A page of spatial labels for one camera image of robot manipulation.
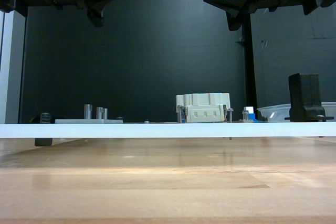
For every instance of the thin silver metal bar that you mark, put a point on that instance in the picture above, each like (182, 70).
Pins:
(105, 114)

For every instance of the grey metal plate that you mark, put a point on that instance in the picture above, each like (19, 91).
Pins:
(78, 121)

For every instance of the beige connector base housing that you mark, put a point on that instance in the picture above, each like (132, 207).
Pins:
(200, 119)

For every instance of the white task board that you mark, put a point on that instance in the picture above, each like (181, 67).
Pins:
(168, 130)

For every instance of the silver standoff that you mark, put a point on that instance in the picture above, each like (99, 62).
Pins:
(245, 116)

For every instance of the black aluminium frame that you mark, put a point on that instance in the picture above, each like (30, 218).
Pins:
(249, 77)

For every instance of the clear plastic tub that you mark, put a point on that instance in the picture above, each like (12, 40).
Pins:
(278, 108)

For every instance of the silver screw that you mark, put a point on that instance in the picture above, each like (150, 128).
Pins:
(230, 115)
(180, 113)

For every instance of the tall silver metal bar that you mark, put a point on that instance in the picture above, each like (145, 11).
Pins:
(88, 112)

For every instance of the black USB socket mount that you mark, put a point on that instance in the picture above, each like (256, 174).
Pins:
(304, 98)

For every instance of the black threaded foot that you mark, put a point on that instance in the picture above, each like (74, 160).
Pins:
(45, 118)

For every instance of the beige connector insert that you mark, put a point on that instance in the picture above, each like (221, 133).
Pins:
(204, 99)

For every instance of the blue white connector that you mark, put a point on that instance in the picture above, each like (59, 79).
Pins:
(251, 117)

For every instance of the short silver metal bar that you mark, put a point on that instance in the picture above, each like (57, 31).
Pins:
(99, 113)

